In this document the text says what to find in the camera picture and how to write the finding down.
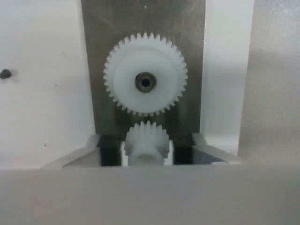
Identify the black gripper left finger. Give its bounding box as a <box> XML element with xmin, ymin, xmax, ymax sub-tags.
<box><xmin>43</xmin><ymin>134</ymin><xmax>129</xmax><ymax>167</ymax></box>

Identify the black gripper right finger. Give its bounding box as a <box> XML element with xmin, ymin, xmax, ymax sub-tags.
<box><xmin>164</xmin><ymin>132</ymin><xmax>241</xmax><ymax>167</ymax></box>

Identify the white small gear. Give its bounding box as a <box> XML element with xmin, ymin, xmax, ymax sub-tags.
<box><xmin>123</xmin><ymin>120</ymin><xmax>170</xmax><ymax>166</ymax></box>

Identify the white medium gear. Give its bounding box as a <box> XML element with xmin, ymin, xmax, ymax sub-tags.
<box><xmin>103</xmin><ymin>31</ymin><xmax>188</xmax><ymax>117</ymax></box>

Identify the white task board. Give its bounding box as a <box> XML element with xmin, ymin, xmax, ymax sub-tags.
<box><xmin>0</xmin><ymin>0</ymin><xmax>255</xmax><ymax>169</ymax></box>

